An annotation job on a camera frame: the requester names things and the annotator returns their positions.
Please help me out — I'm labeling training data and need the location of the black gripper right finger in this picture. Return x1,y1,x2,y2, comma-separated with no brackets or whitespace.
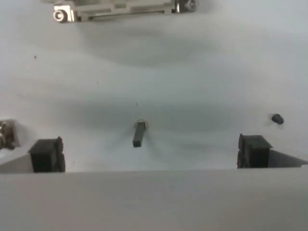
236,133,308,169

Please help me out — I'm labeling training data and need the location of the small black screw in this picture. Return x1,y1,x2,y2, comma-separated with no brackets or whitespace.
271,113,285,125

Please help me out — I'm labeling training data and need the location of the white task board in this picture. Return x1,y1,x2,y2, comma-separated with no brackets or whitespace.
0,0,308,173

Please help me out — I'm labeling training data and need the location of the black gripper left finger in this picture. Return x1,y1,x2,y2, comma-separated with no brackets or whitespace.
0,136,66,174

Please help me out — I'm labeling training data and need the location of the metal BNC plug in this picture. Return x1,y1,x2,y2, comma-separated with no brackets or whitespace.
0,119,12,150

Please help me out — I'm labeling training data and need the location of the metal square peg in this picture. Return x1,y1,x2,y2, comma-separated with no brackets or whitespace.
132,121,148,148

